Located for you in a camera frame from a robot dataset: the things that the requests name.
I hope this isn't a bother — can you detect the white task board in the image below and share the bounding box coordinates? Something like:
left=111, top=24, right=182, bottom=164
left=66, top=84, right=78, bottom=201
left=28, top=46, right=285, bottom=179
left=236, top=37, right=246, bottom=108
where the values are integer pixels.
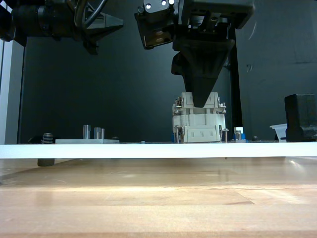
left=0, top=143, right=317, bottom=159

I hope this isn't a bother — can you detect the grey aluminium partition frame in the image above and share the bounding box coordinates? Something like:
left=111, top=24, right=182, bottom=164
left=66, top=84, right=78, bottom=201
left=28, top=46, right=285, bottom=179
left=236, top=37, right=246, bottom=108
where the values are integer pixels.
left=0, top=39, right=25, bottom=145

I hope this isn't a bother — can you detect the black vertical wall post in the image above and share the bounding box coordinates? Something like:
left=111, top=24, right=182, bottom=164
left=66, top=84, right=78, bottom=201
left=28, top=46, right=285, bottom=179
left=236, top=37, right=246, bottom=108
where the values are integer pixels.
left=224, top=23, right=243, bottom=127

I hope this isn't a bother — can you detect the beige HAN10E connector insert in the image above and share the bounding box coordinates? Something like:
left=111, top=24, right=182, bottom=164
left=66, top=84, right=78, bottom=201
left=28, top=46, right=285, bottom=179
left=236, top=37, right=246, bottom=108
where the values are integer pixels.
left=172, top=91, right=227, bottom=116

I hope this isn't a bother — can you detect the small black clamp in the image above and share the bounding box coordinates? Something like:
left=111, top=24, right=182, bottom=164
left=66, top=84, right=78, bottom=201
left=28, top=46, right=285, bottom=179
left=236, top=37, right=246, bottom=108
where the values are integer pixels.
left=284, top=93, right=317, bottom=142

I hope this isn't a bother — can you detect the grey metal plate with pegs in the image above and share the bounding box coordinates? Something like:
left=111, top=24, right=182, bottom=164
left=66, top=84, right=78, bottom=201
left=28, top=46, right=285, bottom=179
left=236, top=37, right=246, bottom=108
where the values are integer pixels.
left=54, top=124, right=121, bottom=144

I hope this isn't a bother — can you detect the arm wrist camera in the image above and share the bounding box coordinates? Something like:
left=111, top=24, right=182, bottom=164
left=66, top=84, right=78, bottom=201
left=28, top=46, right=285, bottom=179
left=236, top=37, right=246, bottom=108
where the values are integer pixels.
left=135, top=0, right=176, bottom=50

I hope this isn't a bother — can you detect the clear plastic tub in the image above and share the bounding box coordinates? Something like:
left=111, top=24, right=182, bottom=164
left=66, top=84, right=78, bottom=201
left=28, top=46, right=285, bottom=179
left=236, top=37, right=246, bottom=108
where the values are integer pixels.
left=269, top=123, right=288, bottom=142

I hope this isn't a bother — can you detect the beige HAN10E socket base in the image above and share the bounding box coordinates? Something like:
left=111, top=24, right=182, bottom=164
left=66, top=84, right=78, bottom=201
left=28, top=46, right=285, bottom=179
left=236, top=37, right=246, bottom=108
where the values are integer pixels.
left=172, top=113, right=229, bottom=144

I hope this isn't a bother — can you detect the small board-mounted socket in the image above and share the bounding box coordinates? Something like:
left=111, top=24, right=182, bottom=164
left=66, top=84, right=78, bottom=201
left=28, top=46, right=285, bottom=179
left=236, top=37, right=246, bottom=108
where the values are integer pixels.
left=233, top=126, right=247, bottom=143

